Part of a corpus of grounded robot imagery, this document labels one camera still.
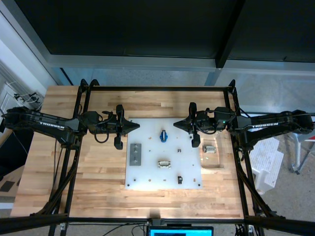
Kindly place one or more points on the small black camera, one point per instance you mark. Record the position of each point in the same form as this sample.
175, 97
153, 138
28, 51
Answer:
155, 221

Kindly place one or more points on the grey metal plate with pegs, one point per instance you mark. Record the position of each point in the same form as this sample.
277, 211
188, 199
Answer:
133, 161

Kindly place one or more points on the grey metal stand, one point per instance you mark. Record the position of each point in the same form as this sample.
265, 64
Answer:
296, 150

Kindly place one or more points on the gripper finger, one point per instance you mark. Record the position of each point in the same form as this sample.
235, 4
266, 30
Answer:
128, 129
184, 127
129, 123
184, 122

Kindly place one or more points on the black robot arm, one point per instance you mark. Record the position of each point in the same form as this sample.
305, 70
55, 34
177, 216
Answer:
51, 123
265, 124

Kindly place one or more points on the red white panel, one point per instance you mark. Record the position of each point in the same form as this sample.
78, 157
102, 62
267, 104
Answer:
311, 138

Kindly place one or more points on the clear plastic tub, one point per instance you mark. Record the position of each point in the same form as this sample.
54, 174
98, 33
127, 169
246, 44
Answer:
216, 162

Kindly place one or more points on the brown cardboard box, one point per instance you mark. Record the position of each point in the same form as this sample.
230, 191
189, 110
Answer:
11, 175

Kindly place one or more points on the white foam block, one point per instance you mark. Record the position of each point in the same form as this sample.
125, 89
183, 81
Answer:
265, 159

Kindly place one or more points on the beige connector hub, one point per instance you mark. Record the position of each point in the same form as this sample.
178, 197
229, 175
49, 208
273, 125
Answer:
164, 164

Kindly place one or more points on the blue laptop screen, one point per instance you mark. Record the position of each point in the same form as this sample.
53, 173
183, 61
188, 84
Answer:
179, 232

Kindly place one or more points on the black wall post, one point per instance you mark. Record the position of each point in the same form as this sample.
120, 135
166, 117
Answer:
229, 37

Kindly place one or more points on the blue socket with silver insert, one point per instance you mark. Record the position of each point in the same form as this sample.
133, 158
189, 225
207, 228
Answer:
161, 139

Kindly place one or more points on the white board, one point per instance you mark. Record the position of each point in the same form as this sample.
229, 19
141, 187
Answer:
147, 162

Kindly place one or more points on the black aluminium frame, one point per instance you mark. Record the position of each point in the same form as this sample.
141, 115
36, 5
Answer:
110, 218

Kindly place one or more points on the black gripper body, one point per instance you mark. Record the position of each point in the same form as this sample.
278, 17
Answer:
200, 123
115, 124

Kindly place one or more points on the beige HAN10E connector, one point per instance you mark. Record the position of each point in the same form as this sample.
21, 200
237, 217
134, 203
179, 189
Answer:
208, 149

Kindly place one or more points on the black upright socket block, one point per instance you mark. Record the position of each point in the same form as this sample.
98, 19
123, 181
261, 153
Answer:
180, 180

